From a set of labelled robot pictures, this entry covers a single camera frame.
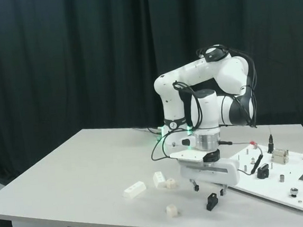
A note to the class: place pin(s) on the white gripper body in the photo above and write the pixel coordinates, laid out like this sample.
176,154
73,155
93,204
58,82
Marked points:
212,173

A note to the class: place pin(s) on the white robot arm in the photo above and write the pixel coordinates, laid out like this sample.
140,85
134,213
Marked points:
203,71

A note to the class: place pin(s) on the metal bolt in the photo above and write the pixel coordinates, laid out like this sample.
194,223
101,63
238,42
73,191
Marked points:
294,191

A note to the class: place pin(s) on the black block plug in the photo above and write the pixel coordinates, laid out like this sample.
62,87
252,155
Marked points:
262,171
211,202

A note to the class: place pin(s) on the small white cube holder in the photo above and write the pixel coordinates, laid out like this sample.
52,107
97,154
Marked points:
171,184
171,210

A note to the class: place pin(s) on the white holder with holes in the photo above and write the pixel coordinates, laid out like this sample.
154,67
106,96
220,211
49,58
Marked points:
134,191
158,180

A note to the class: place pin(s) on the short metal peg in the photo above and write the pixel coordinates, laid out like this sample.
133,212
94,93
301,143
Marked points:
253,160

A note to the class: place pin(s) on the white task board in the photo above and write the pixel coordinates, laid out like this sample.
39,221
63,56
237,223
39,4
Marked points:
275,190

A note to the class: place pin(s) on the pale connector block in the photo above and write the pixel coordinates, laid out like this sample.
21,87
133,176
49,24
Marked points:
280,156

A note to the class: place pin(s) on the black curtains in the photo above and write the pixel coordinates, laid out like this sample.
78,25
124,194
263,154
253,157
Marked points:
55,47

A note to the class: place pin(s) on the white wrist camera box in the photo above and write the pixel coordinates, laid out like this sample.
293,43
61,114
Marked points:
184,142

